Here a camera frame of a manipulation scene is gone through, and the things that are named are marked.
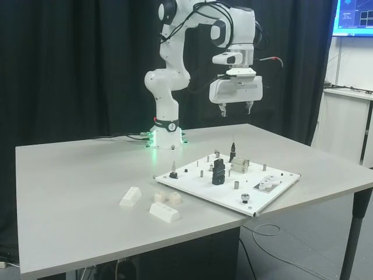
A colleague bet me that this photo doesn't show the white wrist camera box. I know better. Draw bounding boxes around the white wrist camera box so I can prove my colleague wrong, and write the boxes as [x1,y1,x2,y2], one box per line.
[212,52,237,66]

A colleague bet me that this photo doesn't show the black curtain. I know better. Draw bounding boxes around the black curtain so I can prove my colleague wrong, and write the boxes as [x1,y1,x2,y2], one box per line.
[0,0,342,263]

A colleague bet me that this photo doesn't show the thin grey cable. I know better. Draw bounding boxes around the thin grey cable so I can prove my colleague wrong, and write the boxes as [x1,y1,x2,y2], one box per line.
[252,223,345,272]

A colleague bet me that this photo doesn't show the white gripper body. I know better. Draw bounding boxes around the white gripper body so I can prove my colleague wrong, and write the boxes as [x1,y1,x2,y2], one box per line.
[208,75,264,106]

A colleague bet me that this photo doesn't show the dark grey table leg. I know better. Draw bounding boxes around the dark grey table leg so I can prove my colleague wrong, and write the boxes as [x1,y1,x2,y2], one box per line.
[339,192,368,280]

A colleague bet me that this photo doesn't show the white large gear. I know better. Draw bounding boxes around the white large gear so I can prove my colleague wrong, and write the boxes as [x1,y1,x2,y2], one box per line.
[265,174,283,186]

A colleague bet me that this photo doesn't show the white peg holder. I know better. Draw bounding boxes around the white peg holder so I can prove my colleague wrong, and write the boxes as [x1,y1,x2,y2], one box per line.
[148,202,182,224]
[119,185,143,207]

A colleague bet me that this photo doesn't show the black D-SUB plug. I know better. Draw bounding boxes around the black D-SUB plug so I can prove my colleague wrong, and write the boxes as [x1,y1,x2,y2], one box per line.
[212,158,227,187]

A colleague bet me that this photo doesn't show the white task board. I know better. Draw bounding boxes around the white task board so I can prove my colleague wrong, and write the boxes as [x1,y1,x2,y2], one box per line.
[153,149,302,219]

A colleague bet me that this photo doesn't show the thick black cable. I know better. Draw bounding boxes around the thick black cable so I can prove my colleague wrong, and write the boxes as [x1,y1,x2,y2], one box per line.
[238,237,255,280]

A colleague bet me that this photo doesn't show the white cabinet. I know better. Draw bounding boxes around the white cabinet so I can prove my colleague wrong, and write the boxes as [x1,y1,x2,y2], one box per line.
[316,87,373,170]

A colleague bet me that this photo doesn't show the black foot cable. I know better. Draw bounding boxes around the black foot cable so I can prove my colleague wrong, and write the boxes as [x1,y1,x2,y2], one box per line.
[97,132,152,142]

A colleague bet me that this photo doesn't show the long black arm cable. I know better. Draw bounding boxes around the long black arm cable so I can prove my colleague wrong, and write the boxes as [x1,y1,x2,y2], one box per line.
[158,0,235,47]

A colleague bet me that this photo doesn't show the looped black wrist cable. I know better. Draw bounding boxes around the looped black wrist cable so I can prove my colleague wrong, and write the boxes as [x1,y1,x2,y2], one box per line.
[253,19,270,56]

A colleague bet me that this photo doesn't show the flat white mounting plate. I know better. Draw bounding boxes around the flat white mounting plate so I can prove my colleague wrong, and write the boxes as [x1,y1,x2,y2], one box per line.
[226,67,257,81]

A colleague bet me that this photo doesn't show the blue screen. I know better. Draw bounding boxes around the blue screen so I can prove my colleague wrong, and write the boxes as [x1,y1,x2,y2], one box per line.
[332,0,373,38]

